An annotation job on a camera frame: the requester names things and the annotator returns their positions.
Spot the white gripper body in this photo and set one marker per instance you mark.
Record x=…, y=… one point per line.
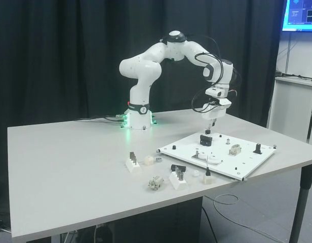
x=215, y=111

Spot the large metal round peg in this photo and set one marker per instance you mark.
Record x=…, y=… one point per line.
x=182, y=176

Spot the white square peg holder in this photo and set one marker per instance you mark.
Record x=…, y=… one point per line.
x=133, y=167

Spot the white cube plug holder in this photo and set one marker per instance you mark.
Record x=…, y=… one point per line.
x=149, y=160

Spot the white round peg holder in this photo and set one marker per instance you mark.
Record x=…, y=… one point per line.
x=178, y=183

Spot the white large gear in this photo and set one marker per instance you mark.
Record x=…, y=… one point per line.
x=216, y=160

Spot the white USB plug holder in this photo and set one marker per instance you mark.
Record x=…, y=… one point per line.
x=207, y=180

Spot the white medium gear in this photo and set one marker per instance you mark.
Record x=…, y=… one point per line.
x=202, y=156

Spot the black USB plug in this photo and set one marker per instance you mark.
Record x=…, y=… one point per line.
x=207, y=173

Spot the round metal BNC plug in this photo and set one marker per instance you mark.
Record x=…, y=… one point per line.
x=158, y=159

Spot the grey metal waterproof plug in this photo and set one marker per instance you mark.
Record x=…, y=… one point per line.
x=154, y=183

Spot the medium metal square peg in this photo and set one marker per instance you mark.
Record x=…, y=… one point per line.
x=135, y=158

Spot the black table leg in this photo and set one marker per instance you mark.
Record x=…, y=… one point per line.
x=301, y=202

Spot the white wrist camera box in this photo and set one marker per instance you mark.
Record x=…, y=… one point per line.
x=213, y=92

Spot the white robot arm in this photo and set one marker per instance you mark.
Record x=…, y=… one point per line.
x=140, y=76

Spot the black curtain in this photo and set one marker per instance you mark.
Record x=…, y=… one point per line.
x=70, y=50

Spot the white task board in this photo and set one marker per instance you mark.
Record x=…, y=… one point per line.
x=221, y=154

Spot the white cabinet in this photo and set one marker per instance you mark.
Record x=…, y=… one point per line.
x=292, y=111

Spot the large metal square peg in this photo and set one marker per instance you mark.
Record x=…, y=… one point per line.
x=132, y=155

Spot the white small gear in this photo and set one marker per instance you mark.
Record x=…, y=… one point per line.
x=195, y=173

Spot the blue screen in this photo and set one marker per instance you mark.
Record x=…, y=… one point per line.
x=301, y=14

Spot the medium metal round peg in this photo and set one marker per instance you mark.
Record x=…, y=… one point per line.
x=178, y=174

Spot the black D-SUB plug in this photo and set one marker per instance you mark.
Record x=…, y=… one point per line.
x=177, y=167

